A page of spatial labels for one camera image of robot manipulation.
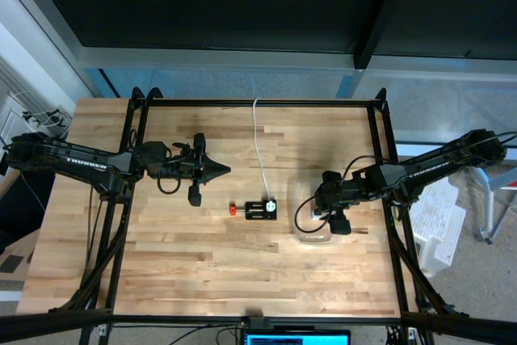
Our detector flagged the black clamp with red knob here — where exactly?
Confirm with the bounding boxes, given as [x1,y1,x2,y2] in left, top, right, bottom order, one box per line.
[229,198,280,221]

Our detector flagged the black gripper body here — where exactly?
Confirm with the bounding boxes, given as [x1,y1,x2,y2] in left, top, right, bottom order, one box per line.
[313,170,364,238]
[173,133,208,207]

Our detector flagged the tangled black-white cables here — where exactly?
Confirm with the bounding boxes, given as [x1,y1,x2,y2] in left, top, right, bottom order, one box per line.
[22,108,74,136]

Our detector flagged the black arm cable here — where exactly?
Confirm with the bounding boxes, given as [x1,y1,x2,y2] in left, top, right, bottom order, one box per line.
[156,169,182,196]
[294,154,379,234]

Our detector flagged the grey metal chair frame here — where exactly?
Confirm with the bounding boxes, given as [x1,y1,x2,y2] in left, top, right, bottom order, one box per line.
[468,165,517,246]

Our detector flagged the white socket cable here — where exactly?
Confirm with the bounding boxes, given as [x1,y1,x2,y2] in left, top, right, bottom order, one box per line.
[251,97,272,200]

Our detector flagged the black metal frame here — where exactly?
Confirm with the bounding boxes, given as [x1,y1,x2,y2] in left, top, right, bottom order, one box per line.
[0,86,517,345]

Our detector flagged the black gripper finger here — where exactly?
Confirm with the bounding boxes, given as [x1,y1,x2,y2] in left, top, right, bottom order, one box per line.
[204,154,233,171]
[204,169,233,185]

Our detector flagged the small black table-edge camera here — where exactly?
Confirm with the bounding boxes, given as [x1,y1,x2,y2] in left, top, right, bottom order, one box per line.
[246,307,266,330]

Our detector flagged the blue laptop screen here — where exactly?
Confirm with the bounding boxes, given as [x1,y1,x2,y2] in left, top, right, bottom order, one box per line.
[241,328,352,345]

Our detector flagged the clear plastic tub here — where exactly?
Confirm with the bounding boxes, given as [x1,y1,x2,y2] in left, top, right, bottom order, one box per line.
[285,178,343,247]

